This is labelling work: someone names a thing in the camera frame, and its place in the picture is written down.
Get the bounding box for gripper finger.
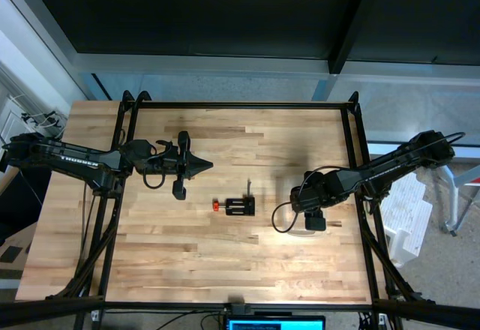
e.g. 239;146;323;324
187;152;214;166
187;164;214;178

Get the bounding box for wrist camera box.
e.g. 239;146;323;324
289;184;314;212

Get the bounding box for black vise with orange knob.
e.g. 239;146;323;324
212;196;257;218

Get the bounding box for black table level camera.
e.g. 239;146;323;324
229;296;247;314

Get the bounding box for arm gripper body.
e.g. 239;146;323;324
303;190;328;233
148;130;191;200

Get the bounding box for black and white cable bundle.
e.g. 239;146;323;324
20;109;68;129

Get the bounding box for arm shoulder cable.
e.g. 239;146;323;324
440;130;467;147

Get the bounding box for black metal frame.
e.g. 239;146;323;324
0;89;480;330

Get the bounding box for laptop screen with blue edge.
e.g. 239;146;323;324
223;314;326;330

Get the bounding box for gripper black cable loop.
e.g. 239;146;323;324
271;200;307;235
142;168;167;191

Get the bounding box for grey metal chair frame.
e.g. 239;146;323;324
423;155;480;238

